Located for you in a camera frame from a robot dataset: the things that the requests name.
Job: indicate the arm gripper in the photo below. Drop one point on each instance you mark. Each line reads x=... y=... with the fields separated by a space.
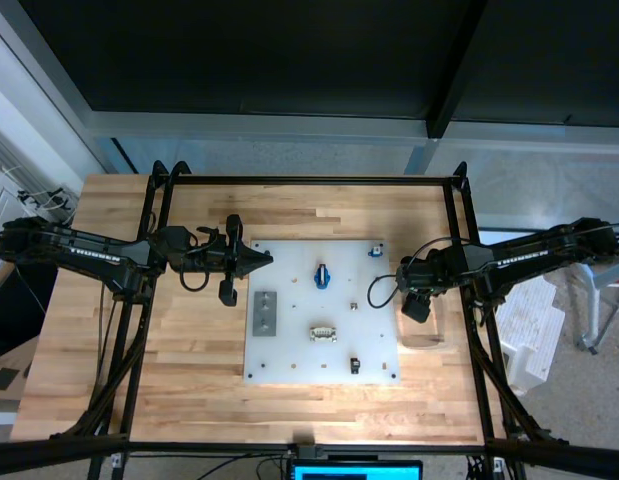
x=416 y=307
x=235 y=260

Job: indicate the small blue white connector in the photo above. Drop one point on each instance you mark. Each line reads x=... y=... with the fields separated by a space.
x=375 y=250

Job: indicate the beige connector hub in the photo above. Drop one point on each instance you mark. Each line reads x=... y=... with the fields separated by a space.
x=323 y=334

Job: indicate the clear plastic tub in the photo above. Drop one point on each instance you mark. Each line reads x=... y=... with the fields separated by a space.
x=424 y=340

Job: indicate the grey metal block with pins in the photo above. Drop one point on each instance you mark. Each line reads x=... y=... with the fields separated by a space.
x=264 y=325

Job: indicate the blue round plug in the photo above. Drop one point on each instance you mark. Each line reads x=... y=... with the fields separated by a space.
x=321 y=280

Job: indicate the black socket housing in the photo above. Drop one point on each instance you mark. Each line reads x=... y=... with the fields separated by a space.
x=355 y=365

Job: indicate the white mounting board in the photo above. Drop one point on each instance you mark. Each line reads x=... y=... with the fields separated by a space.
x=289 y=350

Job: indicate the white foam block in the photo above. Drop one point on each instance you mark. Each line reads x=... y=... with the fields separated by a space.
x=529 y=340

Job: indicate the screen with blue edge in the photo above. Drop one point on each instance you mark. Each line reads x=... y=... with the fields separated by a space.
x=354 y=472

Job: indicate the grey metal stand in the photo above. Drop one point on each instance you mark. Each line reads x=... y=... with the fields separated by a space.
x=593 y=310

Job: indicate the brown cardboard box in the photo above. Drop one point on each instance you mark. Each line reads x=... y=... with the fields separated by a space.
x=9 y=395

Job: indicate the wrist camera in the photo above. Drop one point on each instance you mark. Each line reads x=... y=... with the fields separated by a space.
x=214 y=255
x=404 y=277

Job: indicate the small black camera box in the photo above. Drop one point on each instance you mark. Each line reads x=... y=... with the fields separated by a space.
x=305 y=449

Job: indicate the black metal frame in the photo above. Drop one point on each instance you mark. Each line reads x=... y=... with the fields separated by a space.
x=64 y=447

